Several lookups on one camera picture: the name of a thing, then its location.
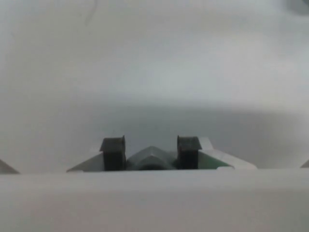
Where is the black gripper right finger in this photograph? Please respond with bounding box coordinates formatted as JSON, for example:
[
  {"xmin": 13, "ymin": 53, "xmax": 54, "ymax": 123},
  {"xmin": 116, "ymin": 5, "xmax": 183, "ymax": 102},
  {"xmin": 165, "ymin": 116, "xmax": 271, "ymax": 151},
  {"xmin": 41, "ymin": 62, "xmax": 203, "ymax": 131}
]
[{"xmin": 177, "ymin": 135, "xmax": 236, "ymax": 170}]

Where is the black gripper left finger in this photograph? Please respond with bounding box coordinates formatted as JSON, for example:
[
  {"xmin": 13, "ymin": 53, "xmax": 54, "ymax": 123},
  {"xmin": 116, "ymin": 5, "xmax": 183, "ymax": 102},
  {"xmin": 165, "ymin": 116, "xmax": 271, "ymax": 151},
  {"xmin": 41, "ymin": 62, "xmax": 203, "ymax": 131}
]
[{"xmin": 66, "ymin": 135, "xmax": 127, "ymax": 173}]

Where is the white task board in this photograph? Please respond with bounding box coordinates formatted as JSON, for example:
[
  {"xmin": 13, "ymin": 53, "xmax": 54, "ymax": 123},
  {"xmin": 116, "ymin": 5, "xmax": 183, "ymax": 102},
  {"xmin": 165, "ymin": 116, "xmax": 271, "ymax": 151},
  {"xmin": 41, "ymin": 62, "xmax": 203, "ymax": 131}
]
[{"xmin": 0, "ymin": 0, "xmax": 309, "ymax": 174}]

